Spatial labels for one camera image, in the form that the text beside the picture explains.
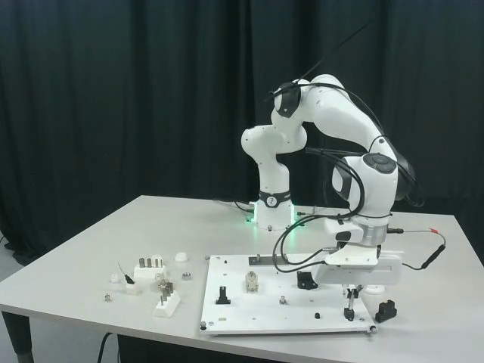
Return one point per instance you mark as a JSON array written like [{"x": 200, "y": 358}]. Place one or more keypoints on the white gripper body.
[{"x": 359, "y": 273}]

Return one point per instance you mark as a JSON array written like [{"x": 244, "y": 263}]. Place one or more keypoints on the grey Ethernet plug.
[{"x": 351, "y": 303}]

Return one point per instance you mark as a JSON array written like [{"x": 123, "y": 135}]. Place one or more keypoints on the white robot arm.
[{"x": 340, "y": 121}]

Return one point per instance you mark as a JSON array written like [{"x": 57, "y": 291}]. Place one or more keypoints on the white Ethernet plug holder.
[{"x": 161, "y": 281}]

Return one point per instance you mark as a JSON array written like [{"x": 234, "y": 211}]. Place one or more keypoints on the white large gear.
[{"x": 374, "y": 290}]

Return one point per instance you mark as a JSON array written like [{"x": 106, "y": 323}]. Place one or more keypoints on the flat white mounting plate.
[{"x": 351, "y": 256}]

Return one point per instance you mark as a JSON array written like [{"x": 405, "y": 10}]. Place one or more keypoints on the black D-SUB plug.
[{"x": 385, "y": 311}]

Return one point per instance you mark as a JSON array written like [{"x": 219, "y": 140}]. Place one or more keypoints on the grey ball knob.
[
  {"x": 204, "y": 325},
  {"x": 373, "y": 330}
]

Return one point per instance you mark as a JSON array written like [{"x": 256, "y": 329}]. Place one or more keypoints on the white task board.
[{"x": 264, "y": 306}]

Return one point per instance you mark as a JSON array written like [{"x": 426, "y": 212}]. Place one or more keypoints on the metal bolt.
[{"x": 186, "y": 275}]

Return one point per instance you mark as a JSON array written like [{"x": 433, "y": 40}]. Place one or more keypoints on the white medium gear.
[{"x": 181, "y": 257}]

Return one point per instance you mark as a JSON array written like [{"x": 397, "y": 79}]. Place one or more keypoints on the white sloped peg holder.
[{"x": 166, "y": 308}]

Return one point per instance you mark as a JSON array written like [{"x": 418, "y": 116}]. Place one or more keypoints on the metal square peg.
[
  {"x": 151, "y": 262},
  {"x": 159, "y": 262}
]

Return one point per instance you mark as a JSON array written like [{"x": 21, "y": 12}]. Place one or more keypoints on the white block peg holder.
[{"x": 149, "y": 274}]

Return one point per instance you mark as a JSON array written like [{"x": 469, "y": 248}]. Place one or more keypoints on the small white plug holder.
[{"x": 132, "y": 289}]

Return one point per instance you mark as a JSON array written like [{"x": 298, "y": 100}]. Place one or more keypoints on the black waterproof plug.
[{"x": 129, "y": 280}]

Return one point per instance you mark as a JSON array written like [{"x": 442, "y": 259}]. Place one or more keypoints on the white small gear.
[{"x": 115, "y": 279}]

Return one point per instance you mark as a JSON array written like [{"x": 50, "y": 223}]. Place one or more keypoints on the metal BNC plug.
[{"x": 108, "y": 298}]

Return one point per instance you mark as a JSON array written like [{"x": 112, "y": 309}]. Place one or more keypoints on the black curtain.
[{"x": 113, "y": 94}]

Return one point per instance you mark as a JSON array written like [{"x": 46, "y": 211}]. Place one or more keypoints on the dark table leg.
[{"x": 17, "y": 336}]

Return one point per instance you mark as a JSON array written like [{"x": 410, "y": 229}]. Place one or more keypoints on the small white camera box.
[{"x": 340, "y": 228}]

